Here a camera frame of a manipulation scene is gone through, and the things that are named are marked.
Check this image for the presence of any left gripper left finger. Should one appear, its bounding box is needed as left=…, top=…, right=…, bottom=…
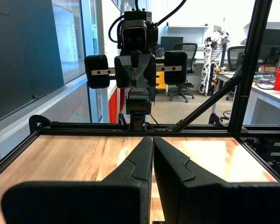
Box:
left=0, top=136, right=153, bottom=224

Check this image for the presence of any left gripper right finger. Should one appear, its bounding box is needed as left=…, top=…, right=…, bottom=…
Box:
left=153, top=136, right=280, bottom=224

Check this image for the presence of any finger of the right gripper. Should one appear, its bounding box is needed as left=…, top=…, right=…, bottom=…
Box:
left=133, top=53, right=157, bottom=88
left=114, top=55, right=137, bottom=89

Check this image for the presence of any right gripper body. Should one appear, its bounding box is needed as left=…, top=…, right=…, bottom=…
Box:
left=84, top=49, right=188, bottom=90

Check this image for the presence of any yellow drawer cabinet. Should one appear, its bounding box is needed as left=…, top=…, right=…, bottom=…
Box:
left=155, top=71, right=166, bottom=90

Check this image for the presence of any small black monitor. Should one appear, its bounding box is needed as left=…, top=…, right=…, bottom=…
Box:
left=160, top=36, right=184, bottom=51

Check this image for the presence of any black mesh office chair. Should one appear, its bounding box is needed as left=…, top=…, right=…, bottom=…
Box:
left=169, top=42, right=198, bottom=104
left=225, top=45, right=246, bottom=101

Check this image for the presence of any white desk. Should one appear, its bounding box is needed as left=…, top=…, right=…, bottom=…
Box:
left=218, top=72, right=280, bottom=126

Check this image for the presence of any large black monitor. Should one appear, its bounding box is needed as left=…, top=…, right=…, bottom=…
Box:
left=254, top=29, right=280, bottom=68

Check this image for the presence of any red wall panel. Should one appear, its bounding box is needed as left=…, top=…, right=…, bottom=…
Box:
left=108, top=87, right=126, bottom=124

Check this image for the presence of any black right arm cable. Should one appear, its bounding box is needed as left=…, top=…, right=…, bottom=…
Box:
left=108, top=0, right=188, bottom=44

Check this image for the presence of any grey aluminium window rail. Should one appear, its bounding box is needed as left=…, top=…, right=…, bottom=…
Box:
left=0, top=69, right=101, bottom=143

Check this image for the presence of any white wall shelf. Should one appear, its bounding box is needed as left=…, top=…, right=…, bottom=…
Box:
left=167, top=24, right=210, bottom=30

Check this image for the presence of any black aluminium table frame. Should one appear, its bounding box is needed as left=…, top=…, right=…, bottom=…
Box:
left=0, top=0, right=280, bottom=185

